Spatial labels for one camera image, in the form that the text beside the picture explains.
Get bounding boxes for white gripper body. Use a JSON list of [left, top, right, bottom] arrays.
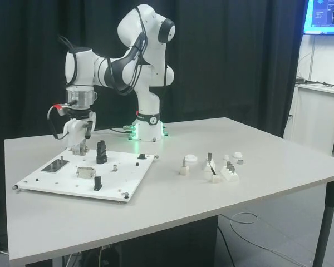
[[62, 118, 87, 147]]

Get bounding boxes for white task board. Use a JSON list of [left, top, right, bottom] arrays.
[[12, 147, 160, 200]]

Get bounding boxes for black box under table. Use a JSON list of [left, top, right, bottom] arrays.
[[111, 214, 219, 267]]

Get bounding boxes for long white peg holder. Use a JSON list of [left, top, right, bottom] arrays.
[[220, 166, 240, 182]]

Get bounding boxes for black curtain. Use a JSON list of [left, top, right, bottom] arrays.
[[0, 0, 306, 248]]

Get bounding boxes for white cabinet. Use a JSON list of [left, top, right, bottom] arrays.
[[283, 80, 334, 161]]

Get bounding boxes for black table leg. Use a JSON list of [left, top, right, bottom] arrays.
[[313, 177, 334, 267]]

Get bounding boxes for blue screen monitor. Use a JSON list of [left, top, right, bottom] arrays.
[[302, 0, 334, 36]]

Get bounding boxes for black base cable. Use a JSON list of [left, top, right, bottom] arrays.
[[96, 125, 136, 139]]

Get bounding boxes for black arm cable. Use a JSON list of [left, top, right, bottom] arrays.
[[57, 4, 169, 97]]

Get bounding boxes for black floor cable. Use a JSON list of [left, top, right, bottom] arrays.
[[217, 226, 240, 267]]

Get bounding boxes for grey floor cable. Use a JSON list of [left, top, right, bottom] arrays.
[[229, 212, 320, 267]]

